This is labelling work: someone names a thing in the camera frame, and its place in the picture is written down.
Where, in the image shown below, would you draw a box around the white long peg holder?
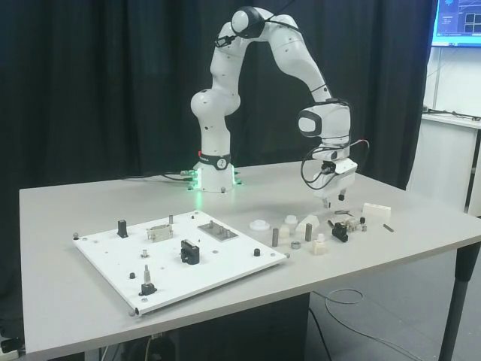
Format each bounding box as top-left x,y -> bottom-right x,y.
295,214 -> 321,233

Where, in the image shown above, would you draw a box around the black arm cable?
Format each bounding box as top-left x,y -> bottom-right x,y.
213,14 -> 352,151

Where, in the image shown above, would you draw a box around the black D-SUB plug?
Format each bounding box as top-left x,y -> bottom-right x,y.
180,238 -> 201,265

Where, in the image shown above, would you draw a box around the black plug block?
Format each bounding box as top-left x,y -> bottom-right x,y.
331,221 -> 349,241

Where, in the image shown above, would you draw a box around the grey floor cable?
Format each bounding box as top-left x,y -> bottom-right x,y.
325,287 -> 481,361

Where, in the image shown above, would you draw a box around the white cabinet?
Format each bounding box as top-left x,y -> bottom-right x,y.
407,108 -> 481,218

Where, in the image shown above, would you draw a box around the blue screen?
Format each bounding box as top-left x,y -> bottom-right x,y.
431,0 -> 481,48

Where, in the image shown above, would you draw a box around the black curtains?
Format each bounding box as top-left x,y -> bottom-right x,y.
0,0 -> 439,334

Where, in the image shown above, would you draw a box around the black table leg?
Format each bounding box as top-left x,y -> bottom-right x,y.
437,240 -> 479,361

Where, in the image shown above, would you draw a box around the black looped gripper cable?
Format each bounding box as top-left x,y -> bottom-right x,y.
299,147 -> 331,191

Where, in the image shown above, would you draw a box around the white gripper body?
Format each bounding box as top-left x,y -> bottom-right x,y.
313,171 -> 358,200

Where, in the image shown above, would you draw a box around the black base cable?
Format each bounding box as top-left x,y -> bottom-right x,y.
123,171 -> 196,186

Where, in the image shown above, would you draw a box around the white wide peg holder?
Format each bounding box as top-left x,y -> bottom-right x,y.
362,202 -> 392,220

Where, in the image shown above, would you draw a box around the black cabinet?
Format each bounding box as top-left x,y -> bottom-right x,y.
150,289 -> 313,361

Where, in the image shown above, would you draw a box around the white task board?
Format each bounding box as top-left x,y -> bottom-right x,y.
71,211 -> 291,317

